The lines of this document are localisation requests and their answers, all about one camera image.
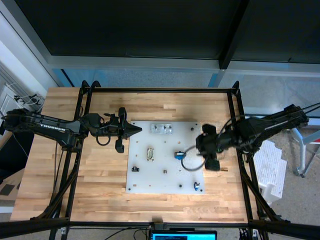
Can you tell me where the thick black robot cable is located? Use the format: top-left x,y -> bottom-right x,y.
216,118 -> 235,141

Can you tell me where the grey metal stand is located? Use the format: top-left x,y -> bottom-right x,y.
289,124 -> 320,179

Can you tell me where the black table camera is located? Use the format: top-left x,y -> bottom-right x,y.
152,216 -> 168,230

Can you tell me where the black metal frame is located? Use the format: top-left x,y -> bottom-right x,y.
0,79 -> 320,240

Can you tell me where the white task board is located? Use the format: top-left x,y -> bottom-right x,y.
125,120 -> 206,195

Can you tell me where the cardboard box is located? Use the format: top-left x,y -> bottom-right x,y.
0,167 -> 27,201

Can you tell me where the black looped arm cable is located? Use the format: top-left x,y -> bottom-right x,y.
96,134 -> 112,147

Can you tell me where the grey RJ45 cable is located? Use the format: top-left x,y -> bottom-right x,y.
181,145 -> 208,173

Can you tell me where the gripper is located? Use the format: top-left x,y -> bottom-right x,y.
108,107 -> 143,154
196,124 -> 222,172

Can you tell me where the screen with blue edge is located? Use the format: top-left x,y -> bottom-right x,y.
149,230 -> 218,240

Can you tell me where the white foam packaging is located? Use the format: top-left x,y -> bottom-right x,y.
252,139 -> 288,207

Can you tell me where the clear block with pins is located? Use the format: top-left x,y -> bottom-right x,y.
149,123 -> 173,136

